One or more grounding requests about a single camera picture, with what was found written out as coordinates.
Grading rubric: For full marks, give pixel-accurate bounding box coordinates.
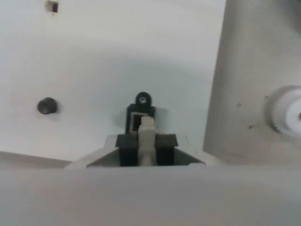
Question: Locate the beige Ethernet plug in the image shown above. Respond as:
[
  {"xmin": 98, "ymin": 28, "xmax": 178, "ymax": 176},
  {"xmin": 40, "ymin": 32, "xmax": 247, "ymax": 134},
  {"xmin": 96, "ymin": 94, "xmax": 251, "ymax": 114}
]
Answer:
[{"xmin": 138, "ymin": 116, "xmax": 157, "ymax": 167}]

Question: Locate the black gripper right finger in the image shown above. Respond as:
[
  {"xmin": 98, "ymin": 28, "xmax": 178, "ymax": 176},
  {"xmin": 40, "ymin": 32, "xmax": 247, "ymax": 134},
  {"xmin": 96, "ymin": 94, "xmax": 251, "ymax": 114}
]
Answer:
[{"xmin": 154, "ymin": 133, "xmax": 205, "ymax": 169}]

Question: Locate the white medium gear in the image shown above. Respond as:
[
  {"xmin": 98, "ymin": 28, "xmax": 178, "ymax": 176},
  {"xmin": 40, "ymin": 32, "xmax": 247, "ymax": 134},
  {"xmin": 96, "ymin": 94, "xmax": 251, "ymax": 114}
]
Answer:
[{"xmin": 264, "ymin": 85, "xmax": 301, "ymax": 140}]

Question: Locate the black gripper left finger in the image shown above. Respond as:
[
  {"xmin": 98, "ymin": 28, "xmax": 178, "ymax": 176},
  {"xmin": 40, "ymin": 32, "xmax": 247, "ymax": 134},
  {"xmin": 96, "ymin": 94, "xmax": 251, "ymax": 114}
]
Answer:
[{"xmin": 86, "ymin": 133, "xmax": 142, "ymax": 169}]

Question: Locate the white task board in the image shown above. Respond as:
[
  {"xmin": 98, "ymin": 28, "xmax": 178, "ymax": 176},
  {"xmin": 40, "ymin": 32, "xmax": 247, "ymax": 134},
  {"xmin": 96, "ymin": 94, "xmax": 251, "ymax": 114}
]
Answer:
[{"xmin": 0, "ymin": 0, "xmax": 227, "ymax": 163}]

